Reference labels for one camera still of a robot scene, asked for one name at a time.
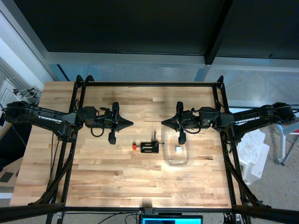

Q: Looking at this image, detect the black metal frame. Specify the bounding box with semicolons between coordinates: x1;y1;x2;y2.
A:
0;74;299;224

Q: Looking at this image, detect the white and black cable bundle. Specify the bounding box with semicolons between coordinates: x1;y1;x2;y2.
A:
13;87;39;100

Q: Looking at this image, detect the grey metal chair frame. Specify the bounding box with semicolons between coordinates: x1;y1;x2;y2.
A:
273;122;299;167

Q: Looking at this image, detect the black vise with orange knob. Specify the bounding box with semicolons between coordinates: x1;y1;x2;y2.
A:
132;140;160;154

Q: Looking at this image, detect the brown cardboard box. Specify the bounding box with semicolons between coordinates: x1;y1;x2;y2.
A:
0;156;24;187

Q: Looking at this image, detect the white plastic step stool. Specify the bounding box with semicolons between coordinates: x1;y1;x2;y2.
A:
237;129;271;186

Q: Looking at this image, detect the clear plastic tub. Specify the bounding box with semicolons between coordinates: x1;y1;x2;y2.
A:
163;129;194;168

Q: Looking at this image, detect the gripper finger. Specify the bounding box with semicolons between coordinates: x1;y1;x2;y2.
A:
118;123;134;133
161;113;178;123
118;114;134;124
161;122;178;131

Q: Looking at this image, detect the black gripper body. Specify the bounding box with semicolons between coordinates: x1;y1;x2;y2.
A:
176;101;200;145
98;102;120;145

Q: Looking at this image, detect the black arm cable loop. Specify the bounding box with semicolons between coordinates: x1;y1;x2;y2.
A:
90;125;105;138
181;125;202;134

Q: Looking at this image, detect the laptop screen with blue edge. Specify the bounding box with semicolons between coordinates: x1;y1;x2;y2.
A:
140;215;203;224

